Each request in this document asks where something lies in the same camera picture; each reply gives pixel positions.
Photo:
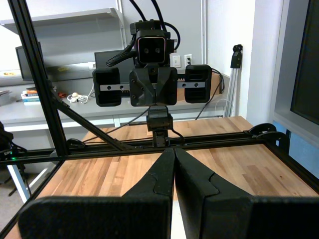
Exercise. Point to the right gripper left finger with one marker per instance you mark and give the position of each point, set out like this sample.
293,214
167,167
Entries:
99,219

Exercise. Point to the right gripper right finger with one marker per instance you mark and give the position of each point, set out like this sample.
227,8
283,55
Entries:
249,219

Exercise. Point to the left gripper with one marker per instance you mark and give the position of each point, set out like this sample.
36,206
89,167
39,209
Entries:
107,87

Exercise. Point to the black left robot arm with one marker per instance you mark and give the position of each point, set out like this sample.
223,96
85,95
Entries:
159,122

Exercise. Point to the grey office desk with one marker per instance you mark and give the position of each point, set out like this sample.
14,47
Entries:
99,109

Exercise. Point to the black computer monitor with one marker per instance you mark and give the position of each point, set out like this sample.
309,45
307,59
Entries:
99,57
21,64

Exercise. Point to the grey desktop machine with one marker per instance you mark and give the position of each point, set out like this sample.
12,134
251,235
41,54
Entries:
74,73

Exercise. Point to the silver stand with black head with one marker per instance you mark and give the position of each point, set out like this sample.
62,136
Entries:
236,57

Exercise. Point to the small orange tool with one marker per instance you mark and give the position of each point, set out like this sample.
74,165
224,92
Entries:
61,94

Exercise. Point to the black controller box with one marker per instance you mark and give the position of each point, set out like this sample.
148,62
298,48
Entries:
6,142

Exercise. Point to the stack of books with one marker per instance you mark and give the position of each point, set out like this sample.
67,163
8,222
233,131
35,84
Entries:
30,97

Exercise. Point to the white wall outlet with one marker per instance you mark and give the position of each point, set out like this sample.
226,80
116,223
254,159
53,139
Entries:
176,61
188,59

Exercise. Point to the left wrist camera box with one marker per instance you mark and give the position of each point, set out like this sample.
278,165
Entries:
152,49

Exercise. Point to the white wall shelf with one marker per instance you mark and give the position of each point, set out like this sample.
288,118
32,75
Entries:
74,15

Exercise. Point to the black aluminium frame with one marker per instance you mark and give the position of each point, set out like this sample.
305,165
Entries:
37,74

